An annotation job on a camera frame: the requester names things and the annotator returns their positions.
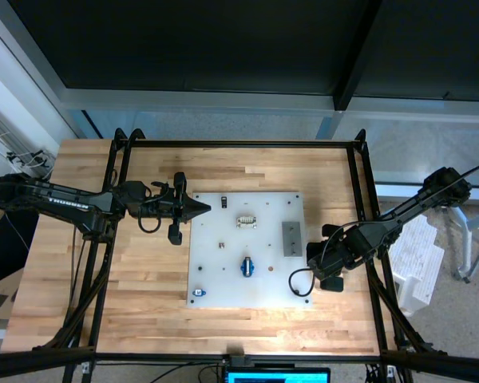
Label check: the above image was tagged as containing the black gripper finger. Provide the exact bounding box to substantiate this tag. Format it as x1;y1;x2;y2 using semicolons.
184;193;212;209
185;207;212;222

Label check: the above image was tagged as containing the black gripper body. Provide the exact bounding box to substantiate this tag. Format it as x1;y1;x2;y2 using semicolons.
137;172;188;245
306;238;349;291

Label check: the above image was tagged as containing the white task board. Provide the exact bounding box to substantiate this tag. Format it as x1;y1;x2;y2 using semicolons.
185;191;315;310

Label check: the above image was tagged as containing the grey metal peg block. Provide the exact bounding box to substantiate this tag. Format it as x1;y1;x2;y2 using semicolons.
281;220;304;258

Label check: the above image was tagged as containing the blue round holder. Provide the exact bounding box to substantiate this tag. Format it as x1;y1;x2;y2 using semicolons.
239;257;257;278

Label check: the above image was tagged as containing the white stepped block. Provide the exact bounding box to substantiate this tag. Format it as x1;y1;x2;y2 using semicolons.
385;218;445;318

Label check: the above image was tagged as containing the laptop screen with blue edge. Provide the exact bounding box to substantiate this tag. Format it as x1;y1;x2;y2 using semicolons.
223;366;331;383

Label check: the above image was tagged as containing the grey metal tube stand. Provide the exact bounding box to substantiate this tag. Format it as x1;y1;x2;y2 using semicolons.
442;205;479;284

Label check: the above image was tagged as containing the power strip with plugs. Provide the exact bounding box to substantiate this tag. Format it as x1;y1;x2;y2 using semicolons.
3;148;56;176

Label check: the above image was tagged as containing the cardboard box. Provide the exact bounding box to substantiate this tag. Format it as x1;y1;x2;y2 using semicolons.
0;266;27;320

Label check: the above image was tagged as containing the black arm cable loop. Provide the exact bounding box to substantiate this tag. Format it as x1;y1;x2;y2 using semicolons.
137;213;164;234
288;266;317;298

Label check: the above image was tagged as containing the black table-level camera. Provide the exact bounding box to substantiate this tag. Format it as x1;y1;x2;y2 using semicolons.
227;352;251;369

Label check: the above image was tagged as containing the long black arm cable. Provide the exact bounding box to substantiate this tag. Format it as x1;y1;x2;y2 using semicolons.
327;165;479;240

